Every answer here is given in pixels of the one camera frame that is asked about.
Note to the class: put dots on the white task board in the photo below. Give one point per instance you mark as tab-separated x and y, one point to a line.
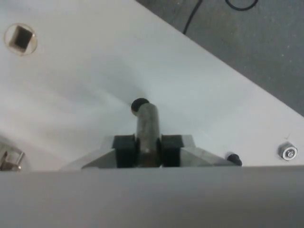
95	71

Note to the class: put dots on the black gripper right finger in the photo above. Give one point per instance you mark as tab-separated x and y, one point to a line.
172	154

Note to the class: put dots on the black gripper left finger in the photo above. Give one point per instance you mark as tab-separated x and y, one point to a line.
124	154

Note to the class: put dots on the metal round peg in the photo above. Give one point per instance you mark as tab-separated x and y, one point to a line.
147	123

